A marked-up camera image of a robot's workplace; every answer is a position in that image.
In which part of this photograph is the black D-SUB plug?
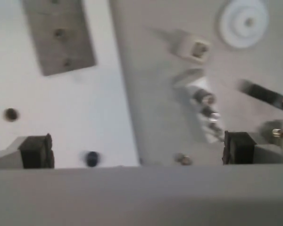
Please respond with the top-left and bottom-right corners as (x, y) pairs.
(238, 79), (283, 110)

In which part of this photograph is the white large gear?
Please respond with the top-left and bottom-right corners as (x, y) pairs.
(218, 0), (269, 49)

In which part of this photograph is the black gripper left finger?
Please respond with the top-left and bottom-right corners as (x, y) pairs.
(0, 133), (55, 170)

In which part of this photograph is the beige USB plug holder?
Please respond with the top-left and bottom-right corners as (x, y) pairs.
(166, 28), (211, 63)

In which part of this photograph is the white round peg holder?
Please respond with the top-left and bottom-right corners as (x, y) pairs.
(172, 68), (224, 145)

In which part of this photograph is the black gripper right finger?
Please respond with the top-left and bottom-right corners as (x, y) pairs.
(222, 130), (283, 166)

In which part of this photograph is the medium metal round peg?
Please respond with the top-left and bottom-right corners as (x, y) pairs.
(201, 106), (220, 121)

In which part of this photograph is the small metal board knob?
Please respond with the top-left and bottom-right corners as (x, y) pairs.
(175, 153), (193, 165)

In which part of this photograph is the white task board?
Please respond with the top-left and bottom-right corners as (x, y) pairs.
(0, 0), (142, 170)

